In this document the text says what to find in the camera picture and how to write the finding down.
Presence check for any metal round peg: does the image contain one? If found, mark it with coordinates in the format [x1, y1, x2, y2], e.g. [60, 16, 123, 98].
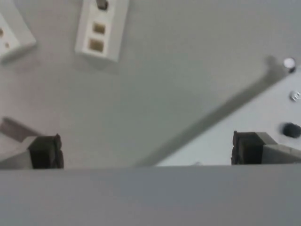
[283, 57, 296, 73]

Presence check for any white holder with round holes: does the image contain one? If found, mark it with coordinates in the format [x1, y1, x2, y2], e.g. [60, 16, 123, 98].
[0, 11, 37, 64]

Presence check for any white task board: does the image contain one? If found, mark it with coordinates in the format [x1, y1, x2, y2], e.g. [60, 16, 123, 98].
[135, 55, 301, 168]

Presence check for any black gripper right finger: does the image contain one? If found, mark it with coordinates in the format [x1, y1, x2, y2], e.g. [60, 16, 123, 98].
[231, 130, 301, 166]

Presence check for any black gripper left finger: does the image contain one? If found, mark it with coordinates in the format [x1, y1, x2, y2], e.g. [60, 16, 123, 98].
[0, 133, 64, 170]

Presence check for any white holder with square holes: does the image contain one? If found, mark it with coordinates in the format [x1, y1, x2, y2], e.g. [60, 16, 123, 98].
[74, 0, 130, 63]

